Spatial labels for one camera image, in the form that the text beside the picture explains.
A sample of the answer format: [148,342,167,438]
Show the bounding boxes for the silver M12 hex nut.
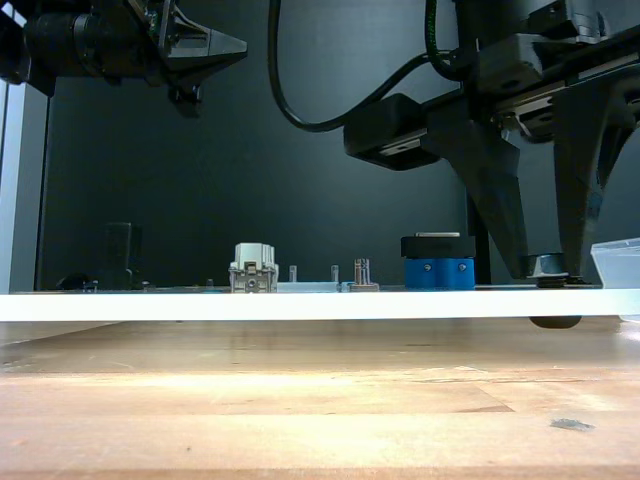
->
[522,252,569,279]

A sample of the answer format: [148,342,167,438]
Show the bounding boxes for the black D-sub connector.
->
[400,231,477,261]

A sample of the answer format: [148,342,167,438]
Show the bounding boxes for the clear plastic tub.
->
[590,237,640,324]

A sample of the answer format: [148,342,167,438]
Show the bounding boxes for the black round foot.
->
[528,315,584,330]

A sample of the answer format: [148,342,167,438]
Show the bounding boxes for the clear bar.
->
[276,281,346,294]

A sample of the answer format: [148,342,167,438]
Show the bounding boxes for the white board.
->
[0,285,640,324]

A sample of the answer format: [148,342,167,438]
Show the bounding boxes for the grey connector housing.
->
[228,242,279,294]

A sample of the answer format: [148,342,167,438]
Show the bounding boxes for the black clamp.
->
[103,221,146,291]

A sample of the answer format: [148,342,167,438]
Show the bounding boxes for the black wall post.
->
[459,164,495,287]

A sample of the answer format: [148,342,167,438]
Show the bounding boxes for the black camera cable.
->
[267,0,461,134]

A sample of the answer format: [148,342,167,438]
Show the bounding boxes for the blue connector mount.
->
[403,257,476,291]

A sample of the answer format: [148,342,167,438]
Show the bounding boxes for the green braided cable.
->
[423,0,469,81]

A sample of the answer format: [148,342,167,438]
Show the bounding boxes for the grey window frame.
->
[0,77,50,294]

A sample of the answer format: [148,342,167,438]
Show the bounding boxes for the black aluminium frame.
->
[37,272,604,293]

